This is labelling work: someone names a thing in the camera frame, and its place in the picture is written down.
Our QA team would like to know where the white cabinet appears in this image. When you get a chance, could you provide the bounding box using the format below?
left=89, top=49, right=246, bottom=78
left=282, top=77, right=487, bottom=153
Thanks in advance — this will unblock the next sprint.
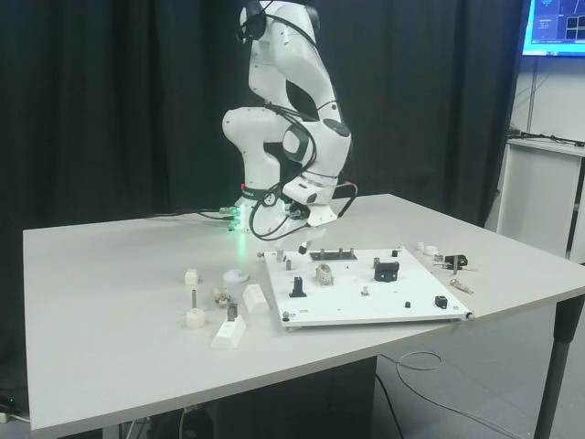
left=495, top=135, right=585, bottom=267

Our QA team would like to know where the white task board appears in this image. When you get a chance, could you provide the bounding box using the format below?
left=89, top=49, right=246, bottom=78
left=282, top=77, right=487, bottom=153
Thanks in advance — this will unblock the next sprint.
left=257, top=245, right=477, bottom=328

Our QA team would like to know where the dark table leg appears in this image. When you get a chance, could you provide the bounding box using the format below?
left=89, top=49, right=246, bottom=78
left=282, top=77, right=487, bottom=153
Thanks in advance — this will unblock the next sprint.
left=533, top=295, right=578, bottom=439

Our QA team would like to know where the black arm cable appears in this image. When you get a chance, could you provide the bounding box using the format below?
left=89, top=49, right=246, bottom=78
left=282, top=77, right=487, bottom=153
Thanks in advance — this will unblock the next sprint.
left=234, top=0, right=322, bottom=124

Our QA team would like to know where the blue screen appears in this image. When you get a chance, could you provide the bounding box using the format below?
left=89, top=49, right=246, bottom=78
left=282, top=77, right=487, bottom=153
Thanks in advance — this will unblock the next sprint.
left=520, top=0, right=585, bottom=59

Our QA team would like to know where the white peg holder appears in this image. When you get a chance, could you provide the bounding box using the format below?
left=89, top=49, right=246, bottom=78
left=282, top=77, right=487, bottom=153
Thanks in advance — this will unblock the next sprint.
left=210, top=316, right=249, bottom=351
left=242, top=284, right=268, bottom=315

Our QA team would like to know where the beige metal connector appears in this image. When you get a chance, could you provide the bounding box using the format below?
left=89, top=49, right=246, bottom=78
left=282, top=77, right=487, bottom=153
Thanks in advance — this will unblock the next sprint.
left=209, top=284, right=236, bottom=307

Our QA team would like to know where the black D-SUB plug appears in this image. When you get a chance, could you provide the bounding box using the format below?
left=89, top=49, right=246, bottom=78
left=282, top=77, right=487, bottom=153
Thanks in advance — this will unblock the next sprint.
left=373, top=259, right=403, bottom=282

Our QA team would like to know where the grey floor cable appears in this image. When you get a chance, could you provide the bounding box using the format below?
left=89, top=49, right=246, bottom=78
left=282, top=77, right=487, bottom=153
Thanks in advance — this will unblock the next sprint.
left=394, top=350, right=541, bottom=439

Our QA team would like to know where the thin black probe rod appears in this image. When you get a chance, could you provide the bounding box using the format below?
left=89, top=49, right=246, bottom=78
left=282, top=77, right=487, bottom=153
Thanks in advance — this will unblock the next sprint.
left=335, top=181, right=360, bottom=221

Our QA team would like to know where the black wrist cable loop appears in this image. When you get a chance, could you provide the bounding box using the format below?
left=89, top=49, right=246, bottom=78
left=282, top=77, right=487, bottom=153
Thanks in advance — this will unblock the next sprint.
left=248, top=181, right=299, bottom=242

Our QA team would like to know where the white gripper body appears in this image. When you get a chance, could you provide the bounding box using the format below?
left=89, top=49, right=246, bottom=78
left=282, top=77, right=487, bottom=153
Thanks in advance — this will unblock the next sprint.
left=266, top=210, right=331, bottom=252

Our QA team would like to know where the black base cable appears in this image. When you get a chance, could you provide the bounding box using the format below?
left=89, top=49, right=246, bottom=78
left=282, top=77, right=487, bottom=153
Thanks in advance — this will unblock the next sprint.
left=144, top=207, right=239, bottom=224

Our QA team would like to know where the black curtain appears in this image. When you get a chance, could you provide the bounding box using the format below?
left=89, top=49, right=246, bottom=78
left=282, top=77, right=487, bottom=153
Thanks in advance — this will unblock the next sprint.
left=0, top=0, right=525, bottom=294

